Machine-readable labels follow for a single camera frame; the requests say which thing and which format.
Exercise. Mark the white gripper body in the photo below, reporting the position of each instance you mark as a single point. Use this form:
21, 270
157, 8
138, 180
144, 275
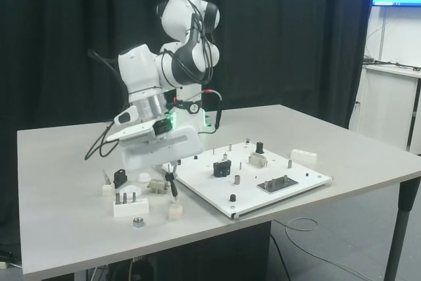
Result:
158, 152

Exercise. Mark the black USB plug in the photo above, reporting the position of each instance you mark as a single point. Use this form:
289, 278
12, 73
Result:
173, 189

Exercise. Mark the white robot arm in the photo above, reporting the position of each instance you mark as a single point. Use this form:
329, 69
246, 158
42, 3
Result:
179, 11

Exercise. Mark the white medium gear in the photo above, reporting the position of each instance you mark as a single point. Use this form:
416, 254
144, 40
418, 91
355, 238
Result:
143, 178

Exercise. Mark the beige D-SUB plug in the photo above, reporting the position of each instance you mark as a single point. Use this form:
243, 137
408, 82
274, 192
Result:
155, 186

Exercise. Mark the white large gear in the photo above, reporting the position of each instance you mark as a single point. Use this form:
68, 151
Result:
133, 190

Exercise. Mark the metal square peg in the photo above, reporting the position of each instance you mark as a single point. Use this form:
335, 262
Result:
117, 198

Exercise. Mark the white round plug holder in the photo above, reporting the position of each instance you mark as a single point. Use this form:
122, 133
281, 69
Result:
175, 212

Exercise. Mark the white peg holder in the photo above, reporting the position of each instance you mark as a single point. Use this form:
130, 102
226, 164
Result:
131, 209

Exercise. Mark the small white plug holder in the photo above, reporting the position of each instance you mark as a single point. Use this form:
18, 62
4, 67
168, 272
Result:
107, 189

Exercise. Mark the metal hex nut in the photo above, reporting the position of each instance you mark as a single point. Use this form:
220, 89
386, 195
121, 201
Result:
138, 222

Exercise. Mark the white task board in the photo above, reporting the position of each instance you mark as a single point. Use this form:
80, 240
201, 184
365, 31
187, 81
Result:
256, 192

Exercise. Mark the white empty holder block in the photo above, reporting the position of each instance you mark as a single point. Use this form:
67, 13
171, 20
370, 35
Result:
303, 156

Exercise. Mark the black curtain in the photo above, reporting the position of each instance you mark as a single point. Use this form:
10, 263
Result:
65, 31

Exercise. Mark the white cabinet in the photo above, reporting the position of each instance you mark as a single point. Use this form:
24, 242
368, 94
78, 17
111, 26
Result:
385, 106

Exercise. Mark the black table leg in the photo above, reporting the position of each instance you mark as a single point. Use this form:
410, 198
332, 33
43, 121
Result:
399, 228

